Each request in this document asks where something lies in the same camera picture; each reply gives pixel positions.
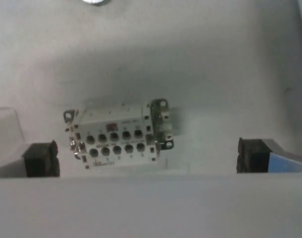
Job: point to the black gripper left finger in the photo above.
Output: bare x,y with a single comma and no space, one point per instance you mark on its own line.
42,161

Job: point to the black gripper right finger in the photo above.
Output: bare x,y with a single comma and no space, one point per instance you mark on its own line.
252,156

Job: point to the grey waterproof plug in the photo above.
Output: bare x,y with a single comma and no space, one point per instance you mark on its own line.
116,148

